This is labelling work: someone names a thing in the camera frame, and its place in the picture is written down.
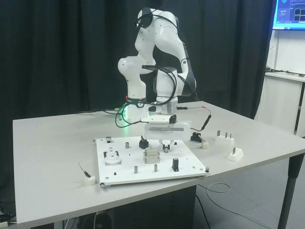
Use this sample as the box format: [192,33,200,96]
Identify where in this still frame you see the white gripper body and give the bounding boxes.
[143,120,192,140]

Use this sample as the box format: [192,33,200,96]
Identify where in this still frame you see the grey waterproof plug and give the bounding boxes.
[142,147,160,166]

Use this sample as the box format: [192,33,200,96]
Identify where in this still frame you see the flat white mounting plate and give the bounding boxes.
[140,115,178,125]

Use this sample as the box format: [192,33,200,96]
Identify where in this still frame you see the black D-SUB plug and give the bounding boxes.
[190,131,203,143]

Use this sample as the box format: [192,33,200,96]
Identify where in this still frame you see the white task board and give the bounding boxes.
[91,133,210,190]

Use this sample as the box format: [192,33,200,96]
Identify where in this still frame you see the white three-peg holder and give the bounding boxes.
[214,135,234,146]

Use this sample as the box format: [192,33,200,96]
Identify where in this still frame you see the white large gear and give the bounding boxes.
[105,156,121,166]

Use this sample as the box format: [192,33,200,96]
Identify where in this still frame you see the white long peg holder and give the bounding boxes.
[226,149,244,162]

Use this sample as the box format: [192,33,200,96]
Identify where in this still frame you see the black equipment box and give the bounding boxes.
[78,183,198,229]

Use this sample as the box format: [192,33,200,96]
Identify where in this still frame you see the dark grey table leg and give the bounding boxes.
[277,152,300,229]

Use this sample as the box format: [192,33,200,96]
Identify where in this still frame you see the black curtains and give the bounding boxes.
[0,0,279,217]

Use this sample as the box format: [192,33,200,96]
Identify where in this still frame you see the blue screen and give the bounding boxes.
[272,0,305,31]

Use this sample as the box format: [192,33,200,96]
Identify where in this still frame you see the silver flange ring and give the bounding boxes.
[160,102,178,115]

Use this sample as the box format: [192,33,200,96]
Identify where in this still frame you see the thin black rod with wire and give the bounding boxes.
[177,105,212,131]

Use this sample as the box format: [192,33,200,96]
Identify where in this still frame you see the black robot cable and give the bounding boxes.
[134,7,200,105]
[114,101,158,127]

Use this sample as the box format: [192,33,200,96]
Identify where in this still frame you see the black base cable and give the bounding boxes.
[80,107,127,118]

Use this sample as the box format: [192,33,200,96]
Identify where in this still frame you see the thin grey cable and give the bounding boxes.
[205,182,290,229]

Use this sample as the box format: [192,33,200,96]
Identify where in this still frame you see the black floor cable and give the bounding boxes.
[195,194,208,229]

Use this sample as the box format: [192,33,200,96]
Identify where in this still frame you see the black plug with thin cable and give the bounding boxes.
[77,161,92,178]

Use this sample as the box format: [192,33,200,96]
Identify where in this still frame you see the thin black cable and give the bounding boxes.
[265,68,305,77]

